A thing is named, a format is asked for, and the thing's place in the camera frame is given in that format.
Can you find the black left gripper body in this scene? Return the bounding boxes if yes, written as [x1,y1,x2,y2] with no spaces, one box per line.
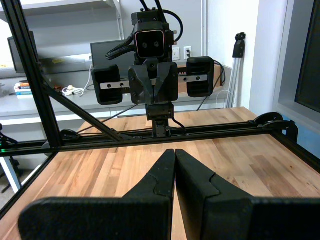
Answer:
[91,56,215,106]

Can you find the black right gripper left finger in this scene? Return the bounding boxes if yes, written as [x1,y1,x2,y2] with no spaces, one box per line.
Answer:
[17,149,175,240]

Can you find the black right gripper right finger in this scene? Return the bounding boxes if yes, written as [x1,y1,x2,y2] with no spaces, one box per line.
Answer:
[175,149,320,240]

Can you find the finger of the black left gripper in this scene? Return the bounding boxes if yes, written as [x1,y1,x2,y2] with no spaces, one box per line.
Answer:
[154,62,179,103]
[128,64,155,105]

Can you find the dark computer monitor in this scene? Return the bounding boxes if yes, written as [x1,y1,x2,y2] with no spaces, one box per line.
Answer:
[6,31,40,74]
[90,40,137,75]

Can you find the black and silver tripod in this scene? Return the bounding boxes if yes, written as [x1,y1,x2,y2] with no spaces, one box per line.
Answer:
[226,31,247,109]

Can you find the stack of books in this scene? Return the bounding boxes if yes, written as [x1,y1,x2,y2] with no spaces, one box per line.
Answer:
[13,81,34,97]

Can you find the grey desk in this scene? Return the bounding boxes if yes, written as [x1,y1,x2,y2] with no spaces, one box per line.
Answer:
[0,83,227,126]

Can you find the white cable bundle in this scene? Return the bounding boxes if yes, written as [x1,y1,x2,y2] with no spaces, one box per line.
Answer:
[61,64,94,97]

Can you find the black braided cable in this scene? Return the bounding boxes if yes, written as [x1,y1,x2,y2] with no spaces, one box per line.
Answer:
[105,34,137,61]

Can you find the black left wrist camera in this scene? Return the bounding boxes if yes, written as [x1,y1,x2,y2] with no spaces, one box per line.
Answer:
[134,29,166,59]

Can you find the thin black cable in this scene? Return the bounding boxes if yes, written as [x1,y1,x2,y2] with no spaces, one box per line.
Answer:
[161,9,185,43]

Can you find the black metal frame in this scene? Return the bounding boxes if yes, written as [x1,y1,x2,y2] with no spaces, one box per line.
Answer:
[0,0,320,221]

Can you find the white wall shelf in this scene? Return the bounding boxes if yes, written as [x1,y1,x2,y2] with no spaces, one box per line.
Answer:
[0,0,125,41]

